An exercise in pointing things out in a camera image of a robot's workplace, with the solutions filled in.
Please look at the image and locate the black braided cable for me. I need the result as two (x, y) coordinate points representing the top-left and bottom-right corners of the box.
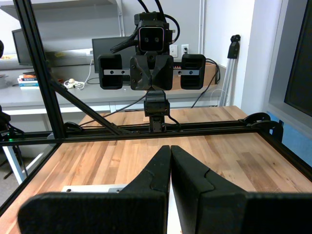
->
(110, 36), (137, 55)

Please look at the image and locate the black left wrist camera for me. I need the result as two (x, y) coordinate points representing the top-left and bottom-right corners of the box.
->
(133, 11), (176, 53)

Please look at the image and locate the grey desk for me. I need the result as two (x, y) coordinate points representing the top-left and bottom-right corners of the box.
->
(0, 80), (221, 115)

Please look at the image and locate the stack of books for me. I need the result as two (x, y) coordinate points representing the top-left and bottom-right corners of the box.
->
(17, 75), (39, 90)

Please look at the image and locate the black box with green light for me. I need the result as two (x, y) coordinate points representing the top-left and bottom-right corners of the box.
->
(0, 104), (12, 142)

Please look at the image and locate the white coiled cable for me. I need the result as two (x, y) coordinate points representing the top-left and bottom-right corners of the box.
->
(63, 78), (86, 90)

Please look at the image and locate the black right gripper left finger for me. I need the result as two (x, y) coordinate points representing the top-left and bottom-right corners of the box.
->
(18, 145), (171, 234)

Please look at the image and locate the brown cardboard box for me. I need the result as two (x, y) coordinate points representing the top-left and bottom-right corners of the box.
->
(173, 62), (220, 86)

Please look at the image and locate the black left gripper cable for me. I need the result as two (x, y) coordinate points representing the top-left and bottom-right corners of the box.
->
(156, 0), (181, 41)

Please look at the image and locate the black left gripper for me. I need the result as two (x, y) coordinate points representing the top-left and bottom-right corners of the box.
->
(97, 50), (206, 90)

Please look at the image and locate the grey tripod with black head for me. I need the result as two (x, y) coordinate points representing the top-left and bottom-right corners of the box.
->
(220, 35), (242, 107)

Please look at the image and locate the white task board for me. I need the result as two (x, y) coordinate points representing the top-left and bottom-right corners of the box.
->
(61, 184), (183, 234)

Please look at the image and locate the black computer monitor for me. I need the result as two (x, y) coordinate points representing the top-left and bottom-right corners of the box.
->
(92, 37), (137, 74)
(12, 28), (34, 66)

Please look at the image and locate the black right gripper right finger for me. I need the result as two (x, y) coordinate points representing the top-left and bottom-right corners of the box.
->
(171, 145), (312, 234)

